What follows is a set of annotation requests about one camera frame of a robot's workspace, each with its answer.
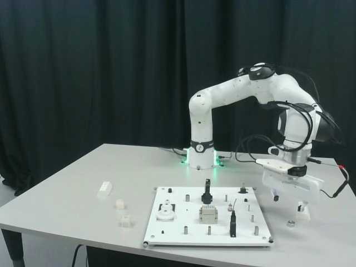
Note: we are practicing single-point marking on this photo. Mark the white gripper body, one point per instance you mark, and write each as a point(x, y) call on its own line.
point(311, 189)

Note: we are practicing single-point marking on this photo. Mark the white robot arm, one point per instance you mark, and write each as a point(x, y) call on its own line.
point(200, 128)

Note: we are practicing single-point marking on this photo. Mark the white long holder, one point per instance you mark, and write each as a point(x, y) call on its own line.
point(304, 215)
point(104, 190)

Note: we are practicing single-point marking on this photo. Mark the black rod with red tag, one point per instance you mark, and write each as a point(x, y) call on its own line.
point(338, 190)

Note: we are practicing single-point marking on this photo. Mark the flat white wrist plate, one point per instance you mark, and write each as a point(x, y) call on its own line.
point(274, 165)

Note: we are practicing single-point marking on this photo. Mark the clear Ethernet plug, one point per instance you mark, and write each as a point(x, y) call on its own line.
point(242, 185)

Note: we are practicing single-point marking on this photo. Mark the metal square peg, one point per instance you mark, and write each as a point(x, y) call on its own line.
point(256, 230)

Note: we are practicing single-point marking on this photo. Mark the metal BNC plug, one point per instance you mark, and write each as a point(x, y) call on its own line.
point(230, 207)

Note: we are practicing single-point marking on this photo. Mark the black USB plug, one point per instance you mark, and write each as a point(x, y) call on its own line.
point(233, 224)

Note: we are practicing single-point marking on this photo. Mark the black waterproof plug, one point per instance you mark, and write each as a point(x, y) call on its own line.
point(206, 194)

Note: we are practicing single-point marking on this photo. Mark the metal D-SUB plug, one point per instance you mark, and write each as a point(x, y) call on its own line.
point(207, 216)

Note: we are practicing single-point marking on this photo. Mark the white task board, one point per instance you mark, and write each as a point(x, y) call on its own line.
point(194, 239)

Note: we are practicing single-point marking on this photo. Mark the white small gear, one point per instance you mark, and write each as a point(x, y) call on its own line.
point(167, 200)

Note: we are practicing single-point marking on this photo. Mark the white medium gear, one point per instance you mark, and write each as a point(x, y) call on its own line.
point(167, 207)

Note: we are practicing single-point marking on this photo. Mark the white large gear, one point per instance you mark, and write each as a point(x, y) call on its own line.
point(166, 215)

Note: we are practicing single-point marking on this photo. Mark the white square holder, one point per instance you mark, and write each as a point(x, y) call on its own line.
point(125, 222)

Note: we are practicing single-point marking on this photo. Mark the white round holder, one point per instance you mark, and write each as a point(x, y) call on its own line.
point(119, 204)

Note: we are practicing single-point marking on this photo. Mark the black curtain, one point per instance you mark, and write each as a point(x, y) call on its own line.
point(83, 69)

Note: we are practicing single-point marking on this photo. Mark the dark table leg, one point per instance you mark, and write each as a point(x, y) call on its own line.
point(12, 247)

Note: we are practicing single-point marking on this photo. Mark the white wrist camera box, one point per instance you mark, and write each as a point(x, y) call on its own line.
point(275, 151)

